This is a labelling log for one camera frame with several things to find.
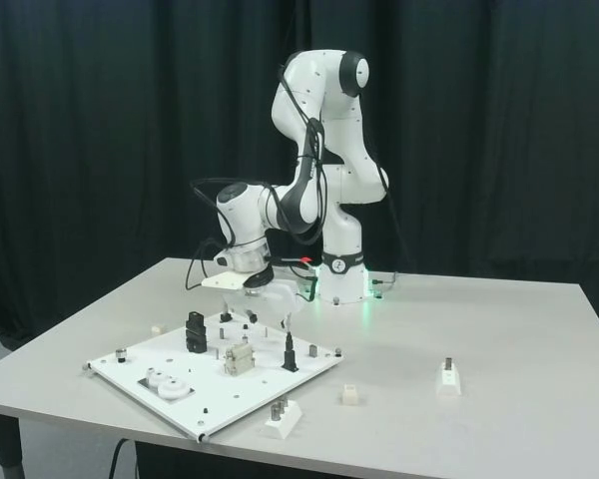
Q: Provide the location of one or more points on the thin black rod red tag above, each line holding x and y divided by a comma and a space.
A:
292, 260

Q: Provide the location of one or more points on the white small gear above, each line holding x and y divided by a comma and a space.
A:
151, 372

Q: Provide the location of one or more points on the white medium gear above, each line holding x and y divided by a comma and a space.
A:
157, 382

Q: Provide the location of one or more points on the black curtain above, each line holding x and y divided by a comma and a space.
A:
80, 125

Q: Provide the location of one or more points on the black D-SUB plug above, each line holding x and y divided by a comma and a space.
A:
194, 332

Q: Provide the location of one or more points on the metal square peg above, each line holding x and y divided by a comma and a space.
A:
448, 364

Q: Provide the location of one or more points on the white three-hole peg holder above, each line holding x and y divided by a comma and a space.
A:
282, 428

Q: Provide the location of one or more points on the flat white mounting plate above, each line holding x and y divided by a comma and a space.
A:
222, 281

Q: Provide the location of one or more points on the small white cube holder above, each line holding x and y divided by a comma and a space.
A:
158, 330

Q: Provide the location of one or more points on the small black plug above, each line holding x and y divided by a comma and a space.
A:
225, 316

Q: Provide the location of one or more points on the metal BNC plug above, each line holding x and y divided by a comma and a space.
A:
122, 355

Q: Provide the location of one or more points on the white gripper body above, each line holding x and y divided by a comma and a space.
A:
274, 297

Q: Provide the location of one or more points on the dark table leg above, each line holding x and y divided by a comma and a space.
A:
2, 444

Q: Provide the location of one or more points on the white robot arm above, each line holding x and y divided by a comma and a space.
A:
339, 149

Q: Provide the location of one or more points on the small white hollow holder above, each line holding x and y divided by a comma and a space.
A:
349, 395

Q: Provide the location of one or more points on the metal round peg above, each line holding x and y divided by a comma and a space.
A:
274, 412

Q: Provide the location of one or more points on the white square peg holder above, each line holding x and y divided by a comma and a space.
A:
449, 385

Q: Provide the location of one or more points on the white task board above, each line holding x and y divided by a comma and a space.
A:
259, 389

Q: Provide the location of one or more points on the grey rectangular connector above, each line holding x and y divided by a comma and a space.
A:
234, 360

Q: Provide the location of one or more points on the white large gear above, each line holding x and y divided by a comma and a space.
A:
174, 390

